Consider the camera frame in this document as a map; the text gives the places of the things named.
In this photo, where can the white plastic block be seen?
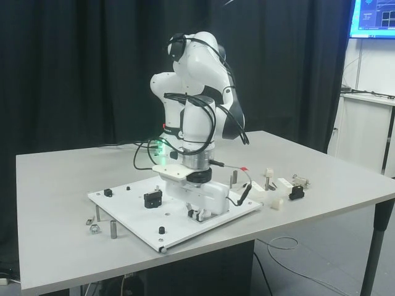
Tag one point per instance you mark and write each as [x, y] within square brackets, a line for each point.
[277, 204]

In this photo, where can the black round knob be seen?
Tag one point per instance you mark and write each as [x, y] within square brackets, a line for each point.
[161, 230]

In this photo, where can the thin metal round peg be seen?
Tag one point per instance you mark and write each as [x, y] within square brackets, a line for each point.
[231, 180]

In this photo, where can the small metal plug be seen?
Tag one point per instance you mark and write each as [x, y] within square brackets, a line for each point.
[89, 221]

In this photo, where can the white task board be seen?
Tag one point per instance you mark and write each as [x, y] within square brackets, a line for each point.
[132, 222]

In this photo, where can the metal hex bolt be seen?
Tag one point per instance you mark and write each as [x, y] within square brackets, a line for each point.
[94, 230]

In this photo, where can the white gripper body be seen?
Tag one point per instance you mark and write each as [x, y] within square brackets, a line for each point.
[210, 194]

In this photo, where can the white power strip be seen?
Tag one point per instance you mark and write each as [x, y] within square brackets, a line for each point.
[3, 281]

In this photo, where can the small black block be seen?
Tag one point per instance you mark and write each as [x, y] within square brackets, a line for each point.
[108, 193]

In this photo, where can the blue screen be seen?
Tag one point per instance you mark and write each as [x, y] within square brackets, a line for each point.
[373, 18]

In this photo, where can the white ribbed cap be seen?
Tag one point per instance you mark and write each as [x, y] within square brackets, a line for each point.
[270, 172]

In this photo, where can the dark table leg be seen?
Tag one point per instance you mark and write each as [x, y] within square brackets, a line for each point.
[375, 246]

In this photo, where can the metal square peg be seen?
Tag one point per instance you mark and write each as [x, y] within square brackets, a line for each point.
[235, 176]

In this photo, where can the black D-SUB plug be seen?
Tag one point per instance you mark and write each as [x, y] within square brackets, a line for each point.
[153, 200]
[296, 193]

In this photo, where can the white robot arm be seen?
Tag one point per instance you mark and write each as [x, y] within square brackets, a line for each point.
[197, 123]

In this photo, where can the large metal round peg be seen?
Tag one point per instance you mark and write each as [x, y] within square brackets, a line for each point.
[113, 229]

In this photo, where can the white cabinet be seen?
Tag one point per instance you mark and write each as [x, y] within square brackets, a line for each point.
[361, 129]

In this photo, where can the black curtain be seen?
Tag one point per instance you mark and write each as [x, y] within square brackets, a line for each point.
[77, 77]

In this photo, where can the metal D-SUB connector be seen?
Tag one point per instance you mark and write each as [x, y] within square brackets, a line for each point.
[302, 181]

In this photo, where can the white peg holder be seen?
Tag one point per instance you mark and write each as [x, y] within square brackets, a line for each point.
[259, 189]
[284, 185]

